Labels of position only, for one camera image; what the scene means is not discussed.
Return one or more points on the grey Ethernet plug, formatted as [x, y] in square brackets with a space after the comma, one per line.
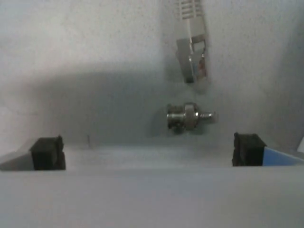
[192, 59]

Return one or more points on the metal BNC plug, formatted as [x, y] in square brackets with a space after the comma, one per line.
[187, 116]

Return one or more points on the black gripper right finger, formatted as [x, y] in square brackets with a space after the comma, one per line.
[248, 152]

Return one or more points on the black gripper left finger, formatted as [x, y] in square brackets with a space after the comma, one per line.
[47, 154]

